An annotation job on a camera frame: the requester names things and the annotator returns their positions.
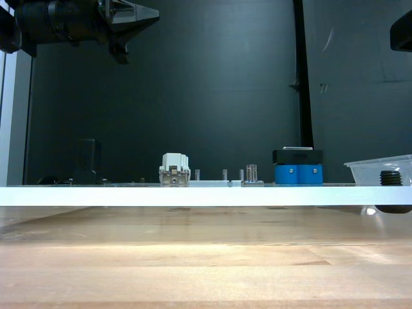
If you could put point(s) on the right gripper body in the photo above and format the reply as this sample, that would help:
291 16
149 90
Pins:
403 32

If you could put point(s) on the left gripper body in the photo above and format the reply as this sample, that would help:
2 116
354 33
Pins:
112 22

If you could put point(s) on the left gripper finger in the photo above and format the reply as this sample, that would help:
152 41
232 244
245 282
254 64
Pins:
146 16

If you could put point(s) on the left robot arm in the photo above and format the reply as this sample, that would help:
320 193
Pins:
42 19

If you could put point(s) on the clear plastic container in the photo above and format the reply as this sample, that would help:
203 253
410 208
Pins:
363 169

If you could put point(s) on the beige many-pin connector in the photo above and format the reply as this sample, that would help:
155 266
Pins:
174 170

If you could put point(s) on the tall black fitting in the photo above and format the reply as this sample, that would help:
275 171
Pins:
87 161

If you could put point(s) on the black threaded stud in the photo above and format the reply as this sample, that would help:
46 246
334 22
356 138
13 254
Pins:
391 178

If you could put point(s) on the steel bar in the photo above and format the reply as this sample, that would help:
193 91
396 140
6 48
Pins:
297 148

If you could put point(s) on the black block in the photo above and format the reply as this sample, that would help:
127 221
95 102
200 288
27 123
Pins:
297 157

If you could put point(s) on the short steel peg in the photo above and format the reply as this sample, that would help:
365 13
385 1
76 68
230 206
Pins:
197 174
241 174
225 174

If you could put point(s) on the blue socket block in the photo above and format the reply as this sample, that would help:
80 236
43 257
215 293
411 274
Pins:
286 175
311 175

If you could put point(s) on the white task board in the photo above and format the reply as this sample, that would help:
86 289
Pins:
206 195

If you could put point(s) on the black frame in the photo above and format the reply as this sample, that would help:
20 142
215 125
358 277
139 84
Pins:
303 71

